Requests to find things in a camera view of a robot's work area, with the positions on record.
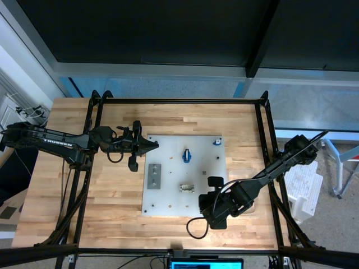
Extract blue clamp connector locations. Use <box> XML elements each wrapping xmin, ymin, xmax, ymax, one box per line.
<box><xmin>181</xmin><ymin>149</ymin><xmax>194</xmax><ymax>164</ymax></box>

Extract screen with blue edge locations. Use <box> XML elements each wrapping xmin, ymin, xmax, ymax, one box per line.
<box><xmin>167</xmin><ymin>257</ymin><xmax>244</xmax><ymax>269</ymax></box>

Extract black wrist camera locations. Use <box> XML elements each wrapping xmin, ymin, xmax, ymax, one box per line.
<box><xmin>198</xmin><ymin>193</ymin><xmax>215</xmax><ymax>217</ymax></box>

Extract black vertical post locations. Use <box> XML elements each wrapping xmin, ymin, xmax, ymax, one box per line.
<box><xmin>245</xmin><ymin>0</ymin><xmax>281</xmax><ymax>78</ymax></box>

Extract clear plastic tub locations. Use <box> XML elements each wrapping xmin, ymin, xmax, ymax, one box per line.
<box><xmin>227</xmin><ymin>167</ymin><xmax>256</xmax><ymax>218</ymax></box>

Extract brown cardboard box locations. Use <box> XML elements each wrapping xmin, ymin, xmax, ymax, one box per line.
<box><xmin>0</xmin><ymin>187</ymin><xmax>29</xmax><ymax>239</ymax></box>

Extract black aluminium frame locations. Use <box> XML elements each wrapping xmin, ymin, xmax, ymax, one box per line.
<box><xmin>0</xmin><ymin>89</ymin><xmax>359</xmax><ymax>269</ymax></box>

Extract tangled cables bundle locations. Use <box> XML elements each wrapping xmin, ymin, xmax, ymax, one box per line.
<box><xmin>15</xmin><ymin>105</ymin><xmax>50</xmax><ymax>126</ymax></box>

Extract black table-level camera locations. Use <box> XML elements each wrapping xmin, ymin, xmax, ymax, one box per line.
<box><xmin>171</xmin><ymin>243</ymin><xmax>185</xmax><ymax>258</ymax></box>

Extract white task board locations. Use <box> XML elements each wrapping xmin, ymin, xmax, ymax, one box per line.
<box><xmin>141</xmin><ymin>134</ymin><xmax>231</xmax><ymax>218</ymax></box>

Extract white foam block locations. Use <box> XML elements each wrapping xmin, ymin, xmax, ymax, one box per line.
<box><xmin>283</xmin><ymin>161</ymin><xmax>324</xmax><ymax>225</ymax></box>

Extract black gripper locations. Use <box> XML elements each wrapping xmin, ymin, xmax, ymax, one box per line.
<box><xmin>208</xmin><ymin>175</ymin><xmax>235</xmax><ymax>230</ymax></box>
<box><xmin>122</xmin><ymin>120</ymin><xmax>160</xmax><ymax>172</ymax></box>

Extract beige multi-pin connector housing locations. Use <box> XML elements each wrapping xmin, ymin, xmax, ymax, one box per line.
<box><xmin>178</xmin><ymin>182</ymin><xmax>196</xmax><ymax>194</ymax></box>

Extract grey metal plate with pegs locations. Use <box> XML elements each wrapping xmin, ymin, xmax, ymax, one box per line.
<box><xmin>146</xmin><ymin>163</ymin><xmax>163</xmax><ymax>191</ymax></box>

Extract grey metal chair legs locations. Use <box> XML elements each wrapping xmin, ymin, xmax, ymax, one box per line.
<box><xmin>322</xmin><ymin>137</ymin><xmax>359</xmax><ymax>200</ymax></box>

